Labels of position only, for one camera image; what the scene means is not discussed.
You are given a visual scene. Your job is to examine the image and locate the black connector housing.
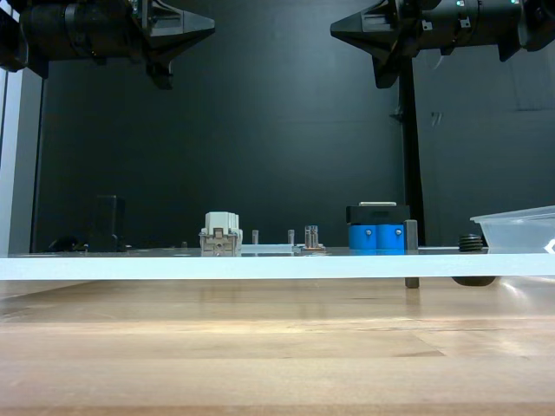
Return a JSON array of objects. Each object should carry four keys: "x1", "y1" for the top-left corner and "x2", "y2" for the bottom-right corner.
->
[{"x1": 345, "y1": 202, "x2": 411, "y2": 227}]

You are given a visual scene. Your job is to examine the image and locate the beige connector housing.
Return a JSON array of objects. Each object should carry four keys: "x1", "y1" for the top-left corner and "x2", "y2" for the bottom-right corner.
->
[{"x1": 198, "y1": 211, "x2": 244, "y2": 258}]

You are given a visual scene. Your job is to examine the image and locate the metal pin connector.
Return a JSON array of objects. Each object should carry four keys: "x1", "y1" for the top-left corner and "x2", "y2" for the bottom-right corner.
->
[{"x1": 302, "y1": 224, "x2": 327, "y2": 256}]

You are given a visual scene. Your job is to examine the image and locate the clear plastic container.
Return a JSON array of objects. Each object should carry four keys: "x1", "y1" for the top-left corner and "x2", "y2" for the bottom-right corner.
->
[{"x1": 469, "y1": 205, "x2": 555, "y2": 256}]

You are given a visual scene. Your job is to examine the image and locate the grey upright bar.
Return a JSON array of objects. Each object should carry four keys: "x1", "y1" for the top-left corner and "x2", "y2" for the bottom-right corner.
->
[{"x1": 404, "y1": 219, "x2": 420, "y2": 289}]

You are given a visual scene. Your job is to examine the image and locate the black threaded nut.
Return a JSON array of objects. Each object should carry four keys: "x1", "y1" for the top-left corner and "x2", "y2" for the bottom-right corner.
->
[{"x1": 452, "y1": 233, "x2": 496, "y2": 288}]

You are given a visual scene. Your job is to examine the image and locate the clear plastic bar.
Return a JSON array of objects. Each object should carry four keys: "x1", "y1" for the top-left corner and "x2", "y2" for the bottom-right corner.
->
[{"x1": 240, "y1": 244, "x2": 301, "y2": 255}]

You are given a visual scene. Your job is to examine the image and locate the white board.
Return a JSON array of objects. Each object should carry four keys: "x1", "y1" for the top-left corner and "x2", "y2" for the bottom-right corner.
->
[{"x1": 0, "y1": 245, "x2": 555, "y2": 282}]

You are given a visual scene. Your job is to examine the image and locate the blue connector mount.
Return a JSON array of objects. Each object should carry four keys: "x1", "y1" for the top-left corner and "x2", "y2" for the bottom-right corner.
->
[{"x1": 348, "y1": 222, "x2": 408, "y2": 253}]

